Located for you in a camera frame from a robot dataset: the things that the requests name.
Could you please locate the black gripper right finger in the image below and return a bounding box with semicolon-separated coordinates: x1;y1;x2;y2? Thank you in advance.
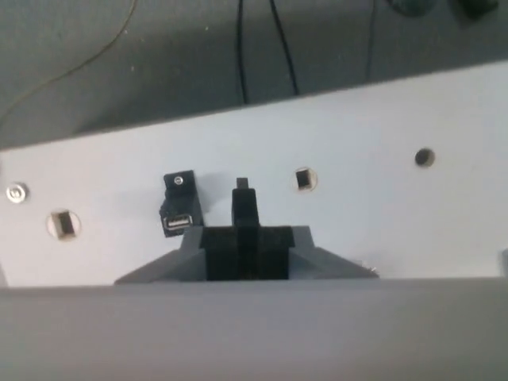
253;225;379;281

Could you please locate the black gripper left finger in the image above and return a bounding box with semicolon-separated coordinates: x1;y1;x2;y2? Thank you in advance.
114;225;240;284

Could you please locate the black USB plug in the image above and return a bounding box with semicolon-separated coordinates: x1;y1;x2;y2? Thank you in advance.
231;177;260;239

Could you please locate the white task board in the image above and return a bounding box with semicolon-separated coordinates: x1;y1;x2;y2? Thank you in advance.
0;61;508;289

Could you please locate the black floor cable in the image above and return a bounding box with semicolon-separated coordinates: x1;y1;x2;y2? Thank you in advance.
268;0;301;96
236;0;248;105

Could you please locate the thin pale yellow cable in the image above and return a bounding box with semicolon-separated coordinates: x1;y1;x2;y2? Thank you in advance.
0;0;138;129

